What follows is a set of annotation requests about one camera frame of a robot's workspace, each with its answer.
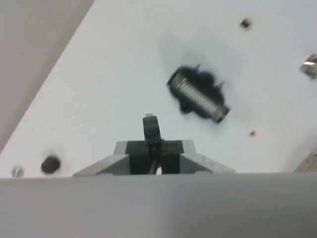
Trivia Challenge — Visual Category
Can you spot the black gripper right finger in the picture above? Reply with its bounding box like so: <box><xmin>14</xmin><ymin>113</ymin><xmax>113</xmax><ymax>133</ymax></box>
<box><xmin>158</xmin><ymin>139</ymin><xmax>236</xmax><ymax>175</ymax></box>

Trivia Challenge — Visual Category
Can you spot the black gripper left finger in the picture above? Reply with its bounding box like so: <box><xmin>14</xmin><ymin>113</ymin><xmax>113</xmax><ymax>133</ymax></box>
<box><xmin>72</xmin><ymin>140</ymin><xmax>150</xmax><ymax>177</ymax></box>

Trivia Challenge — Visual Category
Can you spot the black USB plug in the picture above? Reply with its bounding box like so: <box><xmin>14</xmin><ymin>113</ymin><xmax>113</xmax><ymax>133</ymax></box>
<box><xmin>142</xmin><ymin>112</ymin><xmax>163</xmax><ymax>174</ymax></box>

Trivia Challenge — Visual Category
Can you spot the white task board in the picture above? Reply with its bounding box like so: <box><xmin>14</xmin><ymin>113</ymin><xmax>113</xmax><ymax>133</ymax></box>
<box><xmin>0</xmin><ymin>0</ymin><xmax>317</xmax><ymax>179</ymax></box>

